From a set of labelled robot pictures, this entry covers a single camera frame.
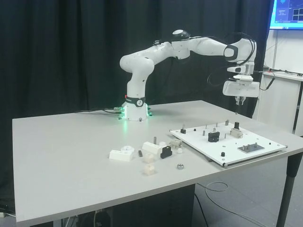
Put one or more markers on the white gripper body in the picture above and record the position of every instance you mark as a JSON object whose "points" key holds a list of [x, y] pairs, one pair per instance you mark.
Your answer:
{"points": [[241, 91]]}

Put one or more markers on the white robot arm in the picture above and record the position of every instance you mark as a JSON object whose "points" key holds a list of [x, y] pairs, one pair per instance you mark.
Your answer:
{"points": [[137, 63]]}

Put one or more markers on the thin black rod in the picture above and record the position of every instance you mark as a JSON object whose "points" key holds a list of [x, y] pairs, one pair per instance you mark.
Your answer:
{"points": [[236, 110]]}

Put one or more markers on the tall black plug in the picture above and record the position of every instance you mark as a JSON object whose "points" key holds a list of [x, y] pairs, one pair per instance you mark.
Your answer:
{"points": [[236, 124]]}

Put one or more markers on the white cabinet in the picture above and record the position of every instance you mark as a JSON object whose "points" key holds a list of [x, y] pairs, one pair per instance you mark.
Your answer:
{"points": [[279, 106]]}

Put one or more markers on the white task board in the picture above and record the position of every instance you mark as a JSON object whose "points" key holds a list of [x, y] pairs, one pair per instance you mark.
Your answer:
{"points": [[236, 146]]}

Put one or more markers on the small black plug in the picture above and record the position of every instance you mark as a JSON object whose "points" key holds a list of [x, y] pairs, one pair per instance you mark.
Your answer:
{"points": [[182, 130]]}

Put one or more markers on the white small gear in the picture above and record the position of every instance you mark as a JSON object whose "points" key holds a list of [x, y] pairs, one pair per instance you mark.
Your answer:
{"points": [[180, 151]]}

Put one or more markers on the white medium gear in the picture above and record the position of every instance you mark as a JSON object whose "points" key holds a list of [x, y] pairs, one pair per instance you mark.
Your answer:
{"points": [[162, 143]]}

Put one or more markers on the metal nut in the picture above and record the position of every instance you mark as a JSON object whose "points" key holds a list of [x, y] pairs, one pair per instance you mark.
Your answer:
{"points": [[180, 166]]}

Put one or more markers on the black D-SUB plug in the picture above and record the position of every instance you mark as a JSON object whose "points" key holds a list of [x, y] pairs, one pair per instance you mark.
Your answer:
{"points": [[165, 152]]}

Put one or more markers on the blue screen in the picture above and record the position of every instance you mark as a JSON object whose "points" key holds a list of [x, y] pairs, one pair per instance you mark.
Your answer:
{"points": [[286, 11]]}

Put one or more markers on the grey metal peg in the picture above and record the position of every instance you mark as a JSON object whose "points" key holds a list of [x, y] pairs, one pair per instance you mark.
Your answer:
{"points": [[154, 139]]}

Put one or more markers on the white holder with square holes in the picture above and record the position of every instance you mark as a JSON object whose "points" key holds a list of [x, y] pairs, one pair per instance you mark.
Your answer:
{"points": [[150, 148]]}

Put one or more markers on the dark table leg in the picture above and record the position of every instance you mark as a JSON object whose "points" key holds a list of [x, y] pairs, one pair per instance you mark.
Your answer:
{"points": [[290, 189]]}

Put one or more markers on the white cube holder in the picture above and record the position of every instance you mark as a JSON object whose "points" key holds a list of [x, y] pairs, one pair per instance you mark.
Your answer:
{"points": [[148, 170]]}

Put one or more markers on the white large gear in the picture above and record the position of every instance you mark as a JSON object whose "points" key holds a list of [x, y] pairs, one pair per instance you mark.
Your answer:
{"points": [[126, 149]]}

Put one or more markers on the white holder with round holes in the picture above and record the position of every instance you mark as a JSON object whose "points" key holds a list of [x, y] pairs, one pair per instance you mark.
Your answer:
{"points": [[119, 156]]}

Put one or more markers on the black curtain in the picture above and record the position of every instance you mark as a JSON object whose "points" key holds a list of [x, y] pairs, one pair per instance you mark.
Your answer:
{"points": [[71, 47]]}

